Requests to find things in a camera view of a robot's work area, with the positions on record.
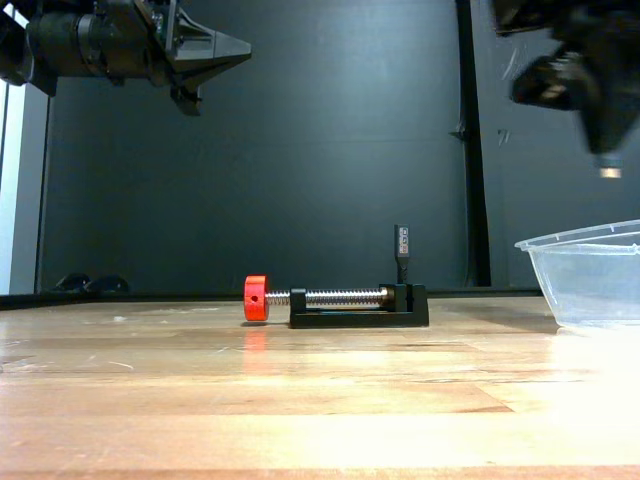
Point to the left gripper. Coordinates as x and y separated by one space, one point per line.
165 60

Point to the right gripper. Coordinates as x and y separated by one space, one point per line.
565 75

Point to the clear plastic container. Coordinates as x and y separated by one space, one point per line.
595 280

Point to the black clamp with red knob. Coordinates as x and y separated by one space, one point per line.
350 307

